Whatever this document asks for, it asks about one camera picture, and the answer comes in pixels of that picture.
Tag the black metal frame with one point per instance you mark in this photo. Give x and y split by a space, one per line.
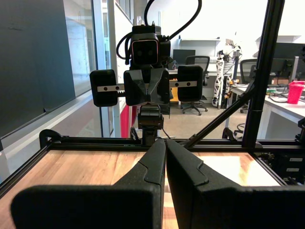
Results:
262 71

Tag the white office desk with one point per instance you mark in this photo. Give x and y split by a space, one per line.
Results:
281 112

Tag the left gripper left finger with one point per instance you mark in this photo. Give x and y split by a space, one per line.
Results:
95 205

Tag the yellow cabinet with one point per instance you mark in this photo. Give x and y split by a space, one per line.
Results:
174 95

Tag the red panel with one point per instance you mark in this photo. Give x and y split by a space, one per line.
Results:
125 121

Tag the black box with white labels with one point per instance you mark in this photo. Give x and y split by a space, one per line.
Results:
274 167

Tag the black computer monitor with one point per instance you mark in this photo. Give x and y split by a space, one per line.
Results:
183 56
286 57

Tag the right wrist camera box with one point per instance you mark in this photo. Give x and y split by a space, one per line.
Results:
145 51

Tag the pink plastic container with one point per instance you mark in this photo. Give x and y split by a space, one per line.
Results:
295 93

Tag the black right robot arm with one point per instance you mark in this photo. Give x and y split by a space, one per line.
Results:
150 119

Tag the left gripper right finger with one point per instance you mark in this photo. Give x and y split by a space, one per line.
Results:
226 207

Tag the white lattice stand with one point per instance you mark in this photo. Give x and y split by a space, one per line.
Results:
220 78

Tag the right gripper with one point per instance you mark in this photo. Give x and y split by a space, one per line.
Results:
104 95

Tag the black office chair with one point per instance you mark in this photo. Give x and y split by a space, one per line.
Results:
247 69
197 59

